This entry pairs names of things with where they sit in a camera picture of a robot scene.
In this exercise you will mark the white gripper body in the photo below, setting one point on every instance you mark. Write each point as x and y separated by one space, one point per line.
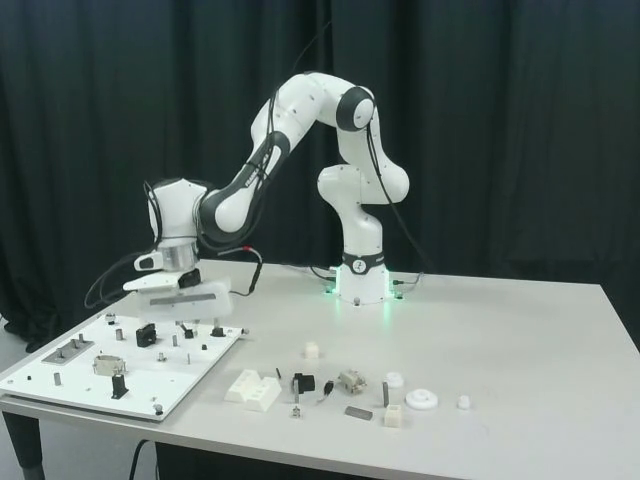
200 310

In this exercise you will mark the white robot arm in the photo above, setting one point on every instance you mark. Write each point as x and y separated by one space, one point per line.
295 107

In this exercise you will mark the flat metal square peg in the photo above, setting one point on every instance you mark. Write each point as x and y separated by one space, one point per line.
358 412

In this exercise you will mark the white square peg holder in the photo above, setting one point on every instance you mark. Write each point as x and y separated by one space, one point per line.
393 415

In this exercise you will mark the white task board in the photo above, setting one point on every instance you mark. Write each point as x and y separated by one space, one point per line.
150 380

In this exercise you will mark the large white stepped holder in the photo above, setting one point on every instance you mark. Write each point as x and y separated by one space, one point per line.
252 392

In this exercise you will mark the small white cube holder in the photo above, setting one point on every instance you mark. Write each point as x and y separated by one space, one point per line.
311 349

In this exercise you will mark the black D-SUB plug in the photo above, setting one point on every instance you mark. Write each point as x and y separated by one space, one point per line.
303 384

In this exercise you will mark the black USB plug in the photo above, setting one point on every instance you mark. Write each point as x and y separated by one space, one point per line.
327 388

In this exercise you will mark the metal waterproof plug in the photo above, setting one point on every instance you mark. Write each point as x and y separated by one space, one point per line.
349 381

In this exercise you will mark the white medium gear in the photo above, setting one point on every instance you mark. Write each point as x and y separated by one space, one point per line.
395 379

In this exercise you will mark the dark grey table leg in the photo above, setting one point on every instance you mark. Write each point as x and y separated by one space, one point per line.
22 445

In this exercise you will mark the white large gear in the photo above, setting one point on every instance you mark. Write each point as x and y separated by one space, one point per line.
420 399

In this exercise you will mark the white small gear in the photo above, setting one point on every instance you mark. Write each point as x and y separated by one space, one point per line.
464 401

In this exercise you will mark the black curtains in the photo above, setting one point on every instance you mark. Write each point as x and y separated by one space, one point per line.
500 125

